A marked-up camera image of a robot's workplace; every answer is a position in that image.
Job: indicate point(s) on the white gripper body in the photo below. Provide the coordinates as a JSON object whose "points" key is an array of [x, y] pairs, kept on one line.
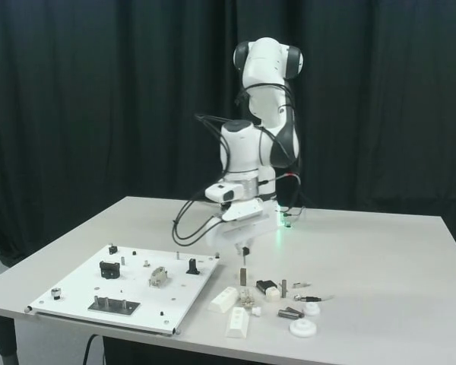
{"points": [[247, 228]]}

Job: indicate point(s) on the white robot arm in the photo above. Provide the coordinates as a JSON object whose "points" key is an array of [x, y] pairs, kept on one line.
{"points": [[262, 95]]}

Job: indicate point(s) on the metal round peg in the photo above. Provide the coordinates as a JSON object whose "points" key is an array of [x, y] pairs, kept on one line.
{"points": [[283, 288]]}

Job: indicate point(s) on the white peg holder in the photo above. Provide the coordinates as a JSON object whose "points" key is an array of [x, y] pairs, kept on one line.
{"points": [[223, 300], [238, 322]]}

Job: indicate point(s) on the black D-SUB plug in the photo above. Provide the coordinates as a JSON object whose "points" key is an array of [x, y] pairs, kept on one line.
{"points": [[265, 286]]}

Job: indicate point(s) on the beige waterproof plug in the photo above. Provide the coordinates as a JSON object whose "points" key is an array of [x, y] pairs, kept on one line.
{"points": [[245, 298]]}

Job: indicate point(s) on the white small gear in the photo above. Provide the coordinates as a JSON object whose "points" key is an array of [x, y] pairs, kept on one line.
{"points": [[255, 310]]}

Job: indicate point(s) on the metal USB plug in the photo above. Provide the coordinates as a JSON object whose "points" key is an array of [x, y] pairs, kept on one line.
{"points": [[299, 284]]}

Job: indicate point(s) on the metal BNC plug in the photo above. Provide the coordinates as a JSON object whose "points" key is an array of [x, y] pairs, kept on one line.
{"points": [[306, 298]]}

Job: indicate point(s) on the dark metal bolt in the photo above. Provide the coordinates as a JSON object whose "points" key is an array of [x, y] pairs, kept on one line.
{"points": [[289, 313]]}

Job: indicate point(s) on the white large gear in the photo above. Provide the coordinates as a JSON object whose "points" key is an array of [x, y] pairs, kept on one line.
{"points": [[302, 328]]}

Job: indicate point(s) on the white task board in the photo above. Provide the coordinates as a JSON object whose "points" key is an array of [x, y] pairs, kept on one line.
{"points": [[137, 289]]}

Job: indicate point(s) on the black curtain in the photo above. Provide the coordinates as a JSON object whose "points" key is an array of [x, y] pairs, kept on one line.
{"points": [[99, 95]]}

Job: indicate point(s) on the grey table leg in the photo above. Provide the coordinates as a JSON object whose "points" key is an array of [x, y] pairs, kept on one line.
{"points": [[2, 338]]}

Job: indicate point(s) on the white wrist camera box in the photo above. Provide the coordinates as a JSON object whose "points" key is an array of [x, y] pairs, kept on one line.
{"points": [[222, 192]]}

